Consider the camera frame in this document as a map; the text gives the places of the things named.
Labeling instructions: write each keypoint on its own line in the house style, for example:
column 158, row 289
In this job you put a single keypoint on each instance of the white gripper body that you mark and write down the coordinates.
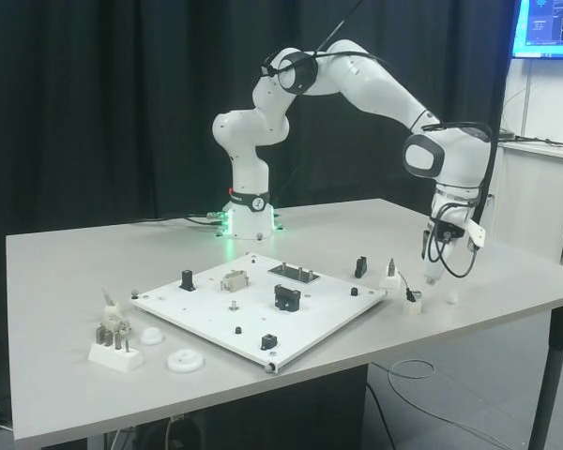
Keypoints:
column 438, row 260

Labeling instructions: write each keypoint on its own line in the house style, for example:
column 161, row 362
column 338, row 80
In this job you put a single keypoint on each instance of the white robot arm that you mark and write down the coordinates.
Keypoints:
column 380, row 89

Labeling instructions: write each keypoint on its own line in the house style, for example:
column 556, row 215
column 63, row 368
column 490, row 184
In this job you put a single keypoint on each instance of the white small gear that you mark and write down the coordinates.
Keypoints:
column 451, row 297

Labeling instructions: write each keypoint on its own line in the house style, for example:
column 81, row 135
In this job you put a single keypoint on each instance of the black USB plug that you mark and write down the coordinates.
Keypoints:
column 409, row 295

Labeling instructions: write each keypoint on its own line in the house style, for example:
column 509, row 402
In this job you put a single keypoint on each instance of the small white plug holder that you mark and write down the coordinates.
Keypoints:
column 413, row 308
column 111, row 310

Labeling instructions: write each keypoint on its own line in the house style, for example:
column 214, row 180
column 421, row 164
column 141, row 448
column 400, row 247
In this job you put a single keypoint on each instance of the white peg holder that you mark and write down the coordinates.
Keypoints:
column 115, row 362
column 390, row 280

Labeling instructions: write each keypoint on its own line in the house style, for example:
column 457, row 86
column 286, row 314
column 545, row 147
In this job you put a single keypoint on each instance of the large metal round peg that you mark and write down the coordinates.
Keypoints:
column 391, row 267

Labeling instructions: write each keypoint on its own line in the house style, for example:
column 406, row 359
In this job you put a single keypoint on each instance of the black D-SUB plug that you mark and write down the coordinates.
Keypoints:
column 360, row 266

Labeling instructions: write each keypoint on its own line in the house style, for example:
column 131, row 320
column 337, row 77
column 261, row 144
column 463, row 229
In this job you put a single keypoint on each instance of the black table leg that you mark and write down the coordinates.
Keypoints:
column 556, row 375

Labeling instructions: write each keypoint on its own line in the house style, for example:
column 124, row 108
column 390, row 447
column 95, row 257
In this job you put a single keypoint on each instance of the black box under table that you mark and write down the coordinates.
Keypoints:
column 263, row 412

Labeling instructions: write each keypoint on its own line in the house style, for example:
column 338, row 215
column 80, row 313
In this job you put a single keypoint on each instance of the white task board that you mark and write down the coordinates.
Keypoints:
column 206, row 309

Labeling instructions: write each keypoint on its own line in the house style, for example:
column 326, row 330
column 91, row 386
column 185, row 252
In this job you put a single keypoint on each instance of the blue screen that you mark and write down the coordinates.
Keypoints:
column 549, row 28

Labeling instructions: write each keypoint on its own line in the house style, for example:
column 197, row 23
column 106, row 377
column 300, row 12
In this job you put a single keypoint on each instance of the white large gear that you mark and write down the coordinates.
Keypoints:
column 185, row 362

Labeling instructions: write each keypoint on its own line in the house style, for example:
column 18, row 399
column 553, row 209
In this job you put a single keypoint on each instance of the white medium gear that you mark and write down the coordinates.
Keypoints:
column 151, row 336

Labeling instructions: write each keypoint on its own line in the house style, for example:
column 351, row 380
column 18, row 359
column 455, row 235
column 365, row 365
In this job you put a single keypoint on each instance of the thin metal square peg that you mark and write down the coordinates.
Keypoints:
column 127, row 343

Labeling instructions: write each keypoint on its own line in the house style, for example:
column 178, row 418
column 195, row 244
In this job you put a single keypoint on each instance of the small metal square peg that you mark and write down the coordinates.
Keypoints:
column 118, row 341

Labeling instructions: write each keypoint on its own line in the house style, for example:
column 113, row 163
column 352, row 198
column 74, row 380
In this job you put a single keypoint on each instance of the grey waterproof plug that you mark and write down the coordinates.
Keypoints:
column 115, row 324

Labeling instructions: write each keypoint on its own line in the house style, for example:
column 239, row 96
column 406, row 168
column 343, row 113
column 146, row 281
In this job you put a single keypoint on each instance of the clear Ethernet plug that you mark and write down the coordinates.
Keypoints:
column 107, row 296

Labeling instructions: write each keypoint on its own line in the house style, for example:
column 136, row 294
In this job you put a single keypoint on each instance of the medium metal square peg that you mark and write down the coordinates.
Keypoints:
column 108, row 336

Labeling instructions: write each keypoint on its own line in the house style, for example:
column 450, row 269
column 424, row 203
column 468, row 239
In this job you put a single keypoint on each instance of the large metal square peg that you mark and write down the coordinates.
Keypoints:
column 99, row 336

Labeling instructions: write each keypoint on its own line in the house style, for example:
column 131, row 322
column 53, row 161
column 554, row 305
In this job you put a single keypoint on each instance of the black curtain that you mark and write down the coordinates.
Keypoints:
column 98, row 94

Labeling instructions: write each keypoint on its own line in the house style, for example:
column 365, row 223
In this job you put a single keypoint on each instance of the flat white mount plate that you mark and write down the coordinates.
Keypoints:
column 475, row 234

